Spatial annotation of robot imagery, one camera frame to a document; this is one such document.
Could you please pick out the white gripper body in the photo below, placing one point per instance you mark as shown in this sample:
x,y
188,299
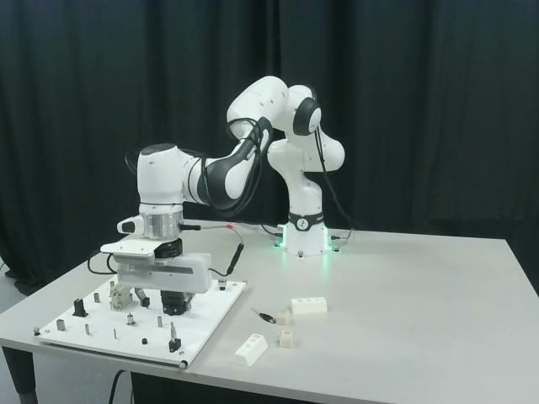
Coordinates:
x,y
168,275

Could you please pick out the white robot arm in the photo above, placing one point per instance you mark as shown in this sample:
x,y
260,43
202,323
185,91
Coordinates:
x,y
301,168

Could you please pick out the metal BNC plug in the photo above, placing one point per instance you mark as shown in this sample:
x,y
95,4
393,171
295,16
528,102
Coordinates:
x,y
131,320

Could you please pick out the metal bolt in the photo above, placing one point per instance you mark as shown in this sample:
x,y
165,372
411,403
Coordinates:
x,y
221,285

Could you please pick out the black waterproof plug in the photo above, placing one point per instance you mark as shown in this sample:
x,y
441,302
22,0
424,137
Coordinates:
x,y
174,345

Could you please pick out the white task board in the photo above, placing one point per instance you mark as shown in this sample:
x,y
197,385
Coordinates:
x,y
139,353

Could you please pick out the white sloped holder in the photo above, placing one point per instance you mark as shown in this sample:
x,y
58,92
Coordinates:
x,y
250,351

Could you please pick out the black USB plug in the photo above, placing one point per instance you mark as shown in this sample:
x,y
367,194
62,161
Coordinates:
x,y
267,317

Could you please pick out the small cream holder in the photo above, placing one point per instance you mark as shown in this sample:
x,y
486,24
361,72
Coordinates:
x,y
287,338
283,317

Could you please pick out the white holder with three holes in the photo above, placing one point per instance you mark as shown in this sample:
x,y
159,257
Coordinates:
x,y
309,306

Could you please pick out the black table leg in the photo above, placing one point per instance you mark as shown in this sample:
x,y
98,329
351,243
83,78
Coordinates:
x,y
19,379

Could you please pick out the black curtain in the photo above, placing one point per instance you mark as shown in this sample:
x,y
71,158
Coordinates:
x,y
84,84

